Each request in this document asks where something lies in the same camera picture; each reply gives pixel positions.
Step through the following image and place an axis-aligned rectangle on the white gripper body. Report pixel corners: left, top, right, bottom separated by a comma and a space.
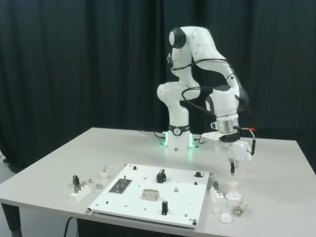
214, 140, 253, 162

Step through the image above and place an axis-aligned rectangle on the flat white mounting plate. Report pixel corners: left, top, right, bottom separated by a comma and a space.
201, 132, 223, 141

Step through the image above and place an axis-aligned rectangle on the white large gear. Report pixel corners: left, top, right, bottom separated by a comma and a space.
225, 191, 241, 202

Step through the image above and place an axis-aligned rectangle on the white peg holder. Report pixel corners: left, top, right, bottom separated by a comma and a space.
68, 187, 91, 202
209, 186, 227, 204

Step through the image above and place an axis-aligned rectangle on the beige metal waterproof plug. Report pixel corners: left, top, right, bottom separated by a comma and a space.
233, 201, 247, 215

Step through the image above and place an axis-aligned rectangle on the white task board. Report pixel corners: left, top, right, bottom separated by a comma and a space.
85, 163, 211, 228

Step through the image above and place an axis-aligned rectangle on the black curtain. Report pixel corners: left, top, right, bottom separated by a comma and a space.
0, 0, 316, 165

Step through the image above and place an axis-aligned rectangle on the black table leg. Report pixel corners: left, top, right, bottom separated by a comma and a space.
0, 202, 21, 237

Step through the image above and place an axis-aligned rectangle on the thin black rod on wire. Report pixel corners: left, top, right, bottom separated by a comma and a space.
236, 126, 257, 156

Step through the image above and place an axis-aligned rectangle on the silver wrist ring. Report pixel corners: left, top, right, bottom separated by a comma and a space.
215, 120, 239, 135

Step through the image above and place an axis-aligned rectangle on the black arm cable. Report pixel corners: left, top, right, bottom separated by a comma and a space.
166, 45, 247, 117

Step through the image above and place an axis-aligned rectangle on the black base cable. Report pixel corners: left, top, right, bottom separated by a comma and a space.
139, 129, 166, 139

